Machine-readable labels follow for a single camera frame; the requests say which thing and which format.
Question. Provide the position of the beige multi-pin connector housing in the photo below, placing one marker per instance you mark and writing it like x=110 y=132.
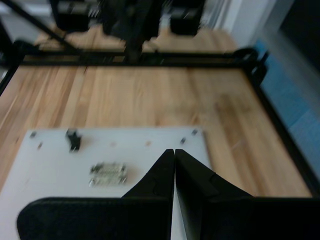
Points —
x=108 y=173

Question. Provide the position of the small black clamp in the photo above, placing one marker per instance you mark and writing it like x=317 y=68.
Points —
x=74 y=141

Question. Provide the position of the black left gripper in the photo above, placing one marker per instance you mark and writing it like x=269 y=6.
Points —
x=72 y=17

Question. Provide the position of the white task board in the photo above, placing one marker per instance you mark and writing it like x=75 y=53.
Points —
x=62 y=175

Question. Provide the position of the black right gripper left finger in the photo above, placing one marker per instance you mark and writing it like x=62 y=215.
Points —
x=100 y=217

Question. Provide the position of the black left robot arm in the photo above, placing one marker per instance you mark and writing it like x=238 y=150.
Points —
x=133 y=50

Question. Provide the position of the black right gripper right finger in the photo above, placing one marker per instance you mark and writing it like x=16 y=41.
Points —
x=237 y=217

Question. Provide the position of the black aluminium table frame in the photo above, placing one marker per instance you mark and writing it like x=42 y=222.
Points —
x=200 y=58

